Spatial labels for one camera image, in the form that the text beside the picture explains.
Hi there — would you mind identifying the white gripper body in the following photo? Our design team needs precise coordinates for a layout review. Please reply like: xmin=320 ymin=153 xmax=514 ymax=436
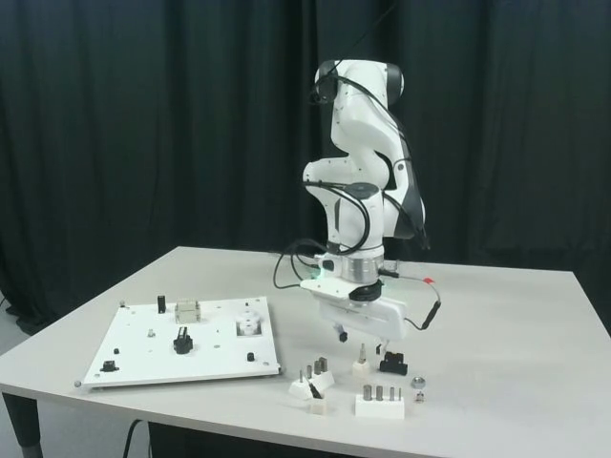
xmin=319 ymin=290 xmax=410 ymax=343

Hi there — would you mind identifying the white round peg holder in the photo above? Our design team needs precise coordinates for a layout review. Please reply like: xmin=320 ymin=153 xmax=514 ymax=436
xmin=354 ymin=394 xmax=407 ymax=421

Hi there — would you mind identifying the white square peg holder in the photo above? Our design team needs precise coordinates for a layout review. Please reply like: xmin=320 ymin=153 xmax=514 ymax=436
xmin=287 ymin=369 xmax=335 ymax=400

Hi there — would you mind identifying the white task board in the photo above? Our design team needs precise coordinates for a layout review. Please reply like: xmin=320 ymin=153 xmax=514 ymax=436
xmin=75 ymin=296 xmax=282 ymax=390

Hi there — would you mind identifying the black curtain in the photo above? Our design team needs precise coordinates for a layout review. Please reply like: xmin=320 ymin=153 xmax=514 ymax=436
xmin=0 ymin=0 xmax=611 ymax=325

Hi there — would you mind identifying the dark grey table leg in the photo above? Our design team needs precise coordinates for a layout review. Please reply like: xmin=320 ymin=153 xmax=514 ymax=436
xmin=0 ymin=391 xmax=40 ymax=458

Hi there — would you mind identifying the silver flange ring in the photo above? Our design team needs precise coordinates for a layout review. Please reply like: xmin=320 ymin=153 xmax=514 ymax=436
xmin=341 ymin=256 xmax=386 ymax=283

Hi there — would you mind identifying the flat white mount plate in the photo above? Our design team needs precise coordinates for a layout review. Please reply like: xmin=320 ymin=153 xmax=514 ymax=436
xmin=300 ymin=279 xmax=357 ymax=302

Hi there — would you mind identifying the thin black rod on wire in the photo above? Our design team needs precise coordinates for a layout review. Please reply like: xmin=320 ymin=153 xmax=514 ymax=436
xmin=384 ymin=270 xmax=443 ymax=331

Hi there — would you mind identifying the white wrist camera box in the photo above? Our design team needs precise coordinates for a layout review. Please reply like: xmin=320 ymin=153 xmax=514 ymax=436
xmin=312 ymin=255 xmax=343 ymax=279

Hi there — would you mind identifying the black looped wrist cable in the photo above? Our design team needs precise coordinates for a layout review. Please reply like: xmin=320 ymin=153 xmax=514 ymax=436
xmin=272 ymin=239 xmax=335 ymax=291

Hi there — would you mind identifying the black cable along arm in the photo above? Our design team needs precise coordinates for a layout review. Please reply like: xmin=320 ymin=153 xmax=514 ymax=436
xmin=307 ymin=0 xmax=433 ymax=252

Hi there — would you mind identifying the black floor cable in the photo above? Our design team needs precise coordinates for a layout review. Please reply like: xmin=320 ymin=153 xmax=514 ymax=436
xmin=125 ymin=418 xmax=150 ymax=458

